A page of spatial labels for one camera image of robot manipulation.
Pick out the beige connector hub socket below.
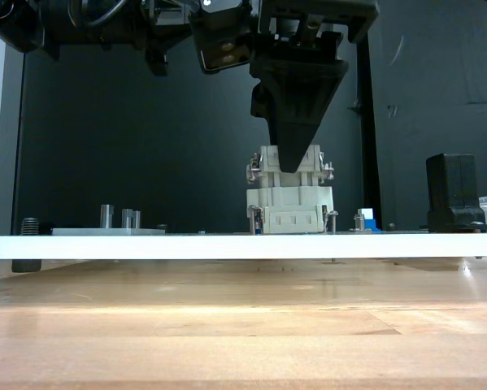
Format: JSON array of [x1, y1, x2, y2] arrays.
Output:
[[246, 185, 340, 236]]

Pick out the beige HAN10E connector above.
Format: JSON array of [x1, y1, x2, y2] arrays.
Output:
[[245, 144, 336, 189]]

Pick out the black frame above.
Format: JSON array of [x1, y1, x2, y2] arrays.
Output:
[[347, 32, 382, 231]]

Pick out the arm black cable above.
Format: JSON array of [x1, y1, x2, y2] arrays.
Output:
[[67, 0, 124, 30]]

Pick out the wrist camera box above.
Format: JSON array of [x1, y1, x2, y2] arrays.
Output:
[[189, 0, 254, 76]]

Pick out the grey metal plate with pegs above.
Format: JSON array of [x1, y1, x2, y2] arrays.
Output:
[[50, 204, 167, 236]]

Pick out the white board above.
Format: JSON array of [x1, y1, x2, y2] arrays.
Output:
[[0, 233, 487, 261]]

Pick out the small blue white connector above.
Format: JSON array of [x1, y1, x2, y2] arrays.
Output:
[[359, 207, 379, 233]]

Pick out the black connector housing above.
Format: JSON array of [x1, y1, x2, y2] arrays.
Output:
[[420, 153, 487, 234]]

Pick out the black threaded screw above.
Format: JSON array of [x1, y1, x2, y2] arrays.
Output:
[[20, 217, 40, 236]]

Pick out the black board standoff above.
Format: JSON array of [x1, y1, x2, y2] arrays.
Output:
[[10, 258, 44, 273]]

